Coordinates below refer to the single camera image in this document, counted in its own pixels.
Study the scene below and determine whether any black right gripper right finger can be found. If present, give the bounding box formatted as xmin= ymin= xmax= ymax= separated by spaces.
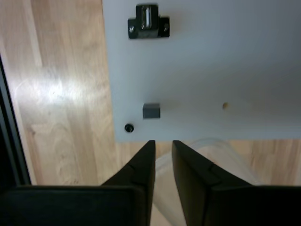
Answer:
xmin=172 ymin=140 xmax=301 ymax=226

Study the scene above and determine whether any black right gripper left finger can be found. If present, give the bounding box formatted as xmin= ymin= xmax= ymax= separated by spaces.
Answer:
xmin=0 ymin=140 xmax=156 ymax=226

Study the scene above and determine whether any white taskboard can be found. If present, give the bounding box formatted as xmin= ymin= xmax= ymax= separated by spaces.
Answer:
xmin=102 ymin=0 xmax=301 ymax=144

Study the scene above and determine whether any grey square block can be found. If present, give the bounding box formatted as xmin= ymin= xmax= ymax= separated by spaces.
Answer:
xmin=142 ymin=102 xmax=161 ymax=120

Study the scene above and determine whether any black frame rail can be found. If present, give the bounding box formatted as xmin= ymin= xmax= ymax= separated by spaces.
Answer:
xmin=0 ymin=53 xmax=33 ymax=189

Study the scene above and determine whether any black socket mount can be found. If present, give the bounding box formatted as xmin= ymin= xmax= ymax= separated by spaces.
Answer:
xmin=127 ymin=3 xmax=171 ymax=40

